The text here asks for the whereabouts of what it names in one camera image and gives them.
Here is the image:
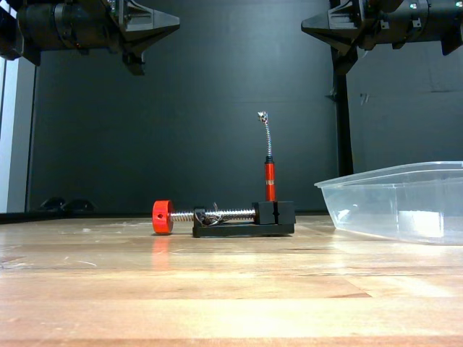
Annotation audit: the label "red RCA connector braided wire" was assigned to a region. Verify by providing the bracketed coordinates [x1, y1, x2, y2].
[256, 110, 277, 186]

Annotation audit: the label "thin tangled wires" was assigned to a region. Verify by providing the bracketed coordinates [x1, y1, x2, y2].
[195, 201, 225, 228]

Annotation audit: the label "silver threaded rod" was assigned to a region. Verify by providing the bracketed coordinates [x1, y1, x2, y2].
[204, 206, 258, 220]

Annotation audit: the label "white paper slip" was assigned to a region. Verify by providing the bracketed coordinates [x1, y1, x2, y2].
[397, 210, 446, 240]

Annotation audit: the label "clear plastic tub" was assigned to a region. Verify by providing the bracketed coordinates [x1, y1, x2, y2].
[313, 160, 463, 247]

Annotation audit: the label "black clamp fixture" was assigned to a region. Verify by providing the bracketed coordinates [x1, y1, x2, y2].
[192, 200, 297, 239]

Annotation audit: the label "black frame corner bracket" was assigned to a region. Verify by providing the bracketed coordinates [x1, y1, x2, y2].
[63, 198, 95, 213]
[40, 197, 66, 212]

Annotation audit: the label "red round knob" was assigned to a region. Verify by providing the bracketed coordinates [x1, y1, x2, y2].
[151, 200, 175, 235]

